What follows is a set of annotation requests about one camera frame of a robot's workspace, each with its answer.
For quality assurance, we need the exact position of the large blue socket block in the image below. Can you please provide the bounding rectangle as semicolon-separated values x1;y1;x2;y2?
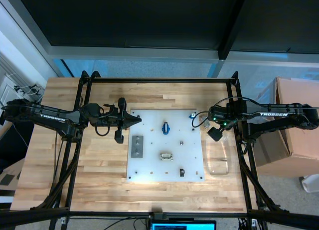
160;120;171;136

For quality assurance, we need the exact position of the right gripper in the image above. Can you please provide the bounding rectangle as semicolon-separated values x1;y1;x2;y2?
208;102;239;142

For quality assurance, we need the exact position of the small clear plastic bag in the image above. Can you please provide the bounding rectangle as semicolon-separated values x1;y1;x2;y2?
199;115;212;130

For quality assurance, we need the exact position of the blue screen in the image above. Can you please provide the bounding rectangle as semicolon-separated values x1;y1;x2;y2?
149;220;217;230

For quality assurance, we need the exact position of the white task board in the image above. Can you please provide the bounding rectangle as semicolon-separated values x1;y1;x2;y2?
126;109;205;183

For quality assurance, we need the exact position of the cardboard box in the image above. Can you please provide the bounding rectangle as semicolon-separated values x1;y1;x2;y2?
254;76;319;179

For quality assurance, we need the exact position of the beige many-pin connector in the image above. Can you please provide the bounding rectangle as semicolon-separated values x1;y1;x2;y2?
159;152;174;163

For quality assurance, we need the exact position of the clear plastic container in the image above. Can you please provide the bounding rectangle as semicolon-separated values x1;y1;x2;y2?
204;137;230;178

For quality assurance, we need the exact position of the grey metal base plate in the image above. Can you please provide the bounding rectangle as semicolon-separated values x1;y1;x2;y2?
131;134;145;158

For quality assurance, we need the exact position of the black frame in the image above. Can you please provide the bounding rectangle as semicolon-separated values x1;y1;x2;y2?
0;70;319;230

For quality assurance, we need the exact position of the small black camera box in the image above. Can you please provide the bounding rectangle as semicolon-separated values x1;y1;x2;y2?
152;210;167;220

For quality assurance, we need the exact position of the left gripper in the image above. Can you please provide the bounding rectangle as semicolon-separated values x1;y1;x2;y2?
114;97;142;143

